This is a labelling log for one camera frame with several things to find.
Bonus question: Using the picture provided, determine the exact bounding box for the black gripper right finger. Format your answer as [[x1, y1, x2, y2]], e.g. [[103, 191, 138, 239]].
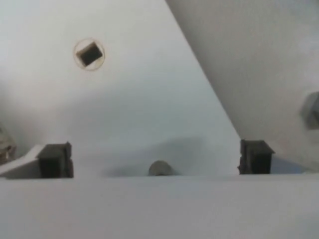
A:
[[238, 138, 311, 175]]

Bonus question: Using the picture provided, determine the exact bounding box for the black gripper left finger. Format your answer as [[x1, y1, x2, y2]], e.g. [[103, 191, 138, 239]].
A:
[[0, 141, 74, 179]]

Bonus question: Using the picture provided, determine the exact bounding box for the white task board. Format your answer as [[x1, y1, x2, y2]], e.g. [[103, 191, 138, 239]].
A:
[[0, 0, 242, 178]]

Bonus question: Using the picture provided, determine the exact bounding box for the metal hex bolt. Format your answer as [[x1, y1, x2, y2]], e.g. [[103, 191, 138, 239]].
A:
[[298, 91, 319, 130]]

